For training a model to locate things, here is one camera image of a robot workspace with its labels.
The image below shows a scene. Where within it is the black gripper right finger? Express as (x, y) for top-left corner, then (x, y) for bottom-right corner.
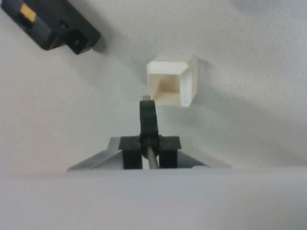
(157, 135), (210, 170)

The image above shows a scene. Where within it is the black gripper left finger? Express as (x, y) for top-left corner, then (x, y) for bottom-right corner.
(67, 135), (142, 172)

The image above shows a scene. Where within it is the black USB plug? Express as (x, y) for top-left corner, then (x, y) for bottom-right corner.
(138, 94), (161, 170)

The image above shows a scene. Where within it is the white square plug holder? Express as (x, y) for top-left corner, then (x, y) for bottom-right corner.
(146, 54), (199, 108)

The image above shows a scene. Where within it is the black D-SUB plug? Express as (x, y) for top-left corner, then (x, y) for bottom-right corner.
(0, 0), (102, 56)

